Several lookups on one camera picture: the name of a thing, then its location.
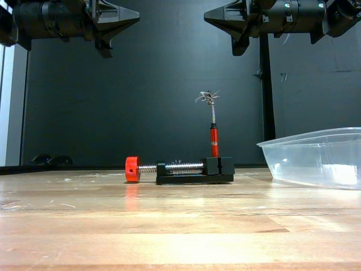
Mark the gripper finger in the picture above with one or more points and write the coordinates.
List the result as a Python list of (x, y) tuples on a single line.
[(118, 28), (121, 14), (225, 17), (228, 30)]

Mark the clear plastic container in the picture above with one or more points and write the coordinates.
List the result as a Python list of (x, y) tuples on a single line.
[(296, 169)]

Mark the black vise with red knob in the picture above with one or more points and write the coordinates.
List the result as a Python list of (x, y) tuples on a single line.
[(220, 169)]

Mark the black wall pillar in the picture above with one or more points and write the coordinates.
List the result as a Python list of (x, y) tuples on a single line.
[(266, 98)]

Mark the black metal rig frame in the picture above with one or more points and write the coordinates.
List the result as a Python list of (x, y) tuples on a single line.
[(60, 161)]

